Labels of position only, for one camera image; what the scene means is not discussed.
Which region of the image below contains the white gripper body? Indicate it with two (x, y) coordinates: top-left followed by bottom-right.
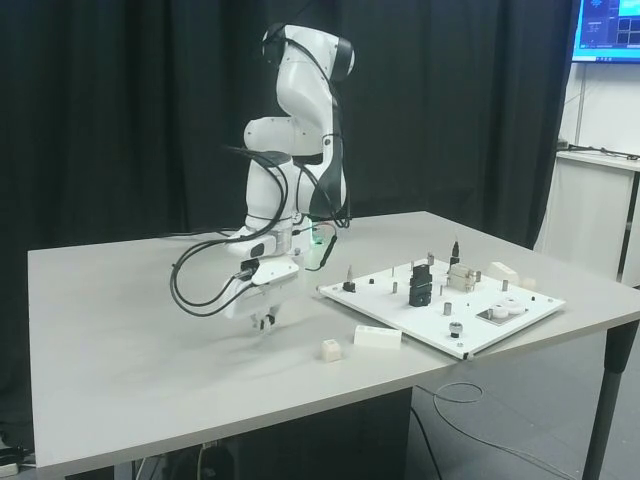
(223, 262), (300, 321)

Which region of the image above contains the long white holder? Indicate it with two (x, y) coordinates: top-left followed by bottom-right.
(353, 324), (404, 351)

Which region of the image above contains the white task board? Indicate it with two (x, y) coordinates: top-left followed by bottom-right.
(315, 259), (569, 362)

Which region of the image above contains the black control cabinet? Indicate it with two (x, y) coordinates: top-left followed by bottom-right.
(132, 384), (416, 480)

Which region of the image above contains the black D-SUB plug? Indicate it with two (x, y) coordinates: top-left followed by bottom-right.
(408, 263), (434, 307)

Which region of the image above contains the metal beige connector block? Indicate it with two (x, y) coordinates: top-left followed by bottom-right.
(446, 264), (482, 292)

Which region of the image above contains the black curtain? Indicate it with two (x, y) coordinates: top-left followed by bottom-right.
(0, 0), (576, 271)

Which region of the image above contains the white sloped holder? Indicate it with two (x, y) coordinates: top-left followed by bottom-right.
(487, 260), (519, 282)

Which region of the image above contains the white power strip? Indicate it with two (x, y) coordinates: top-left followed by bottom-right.
(0, 444), (32, 474)

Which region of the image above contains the white cabinet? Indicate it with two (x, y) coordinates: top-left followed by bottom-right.
(542, 148), (640, 290)

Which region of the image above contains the black table leg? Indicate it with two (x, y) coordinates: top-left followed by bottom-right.
(589, 319), (640, 480)

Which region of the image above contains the blue screen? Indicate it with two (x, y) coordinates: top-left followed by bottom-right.
(571, 0), (640, 65)

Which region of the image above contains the black looping camera cable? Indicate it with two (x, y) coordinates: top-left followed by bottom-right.
(169, 238), (261, 317)

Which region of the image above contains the black base cable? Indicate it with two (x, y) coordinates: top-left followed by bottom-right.
(162, 228), (236, 240)

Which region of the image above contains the grey floor cable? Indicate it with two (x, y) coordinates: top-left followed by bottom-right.
(432, 382), (601, 480)

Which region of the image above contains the black floor cable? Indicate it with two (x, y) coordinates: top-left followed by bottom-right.
(409, 407), (451, 480)

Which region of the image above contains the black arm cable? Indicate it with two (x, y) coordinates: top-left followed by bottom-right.
(222, 27), (354, 236)

